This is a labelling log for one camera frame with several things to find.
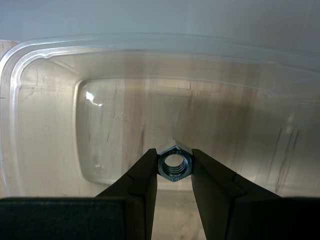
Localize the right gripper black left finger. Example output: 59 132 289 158
0 148 159 240

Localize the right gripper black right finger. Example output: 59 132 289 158
191 148 320 240

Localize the steel M12 hex nut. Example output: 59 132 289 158
156 139 193 183

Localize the clear plastic tub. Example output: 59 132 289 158
0 31 320 201

